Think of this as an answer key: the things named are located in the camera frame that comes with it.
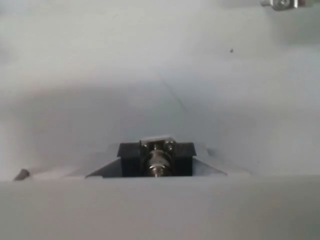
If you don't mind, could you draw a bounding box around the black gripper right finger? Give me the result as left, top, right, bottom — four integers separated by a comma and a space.
174, 142, 229, 178

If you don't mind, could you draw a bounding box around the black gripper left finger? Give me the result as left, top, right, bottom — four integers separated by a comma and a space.
84, 142, 144, 179

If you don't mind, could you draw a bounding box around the metal BNC plug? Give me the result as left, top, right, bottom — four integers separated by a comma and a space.
142, 149, 175, 178

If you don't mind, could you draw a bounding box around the white task board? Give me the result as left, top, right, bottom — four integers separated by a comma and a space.
0, 0, 320, 182

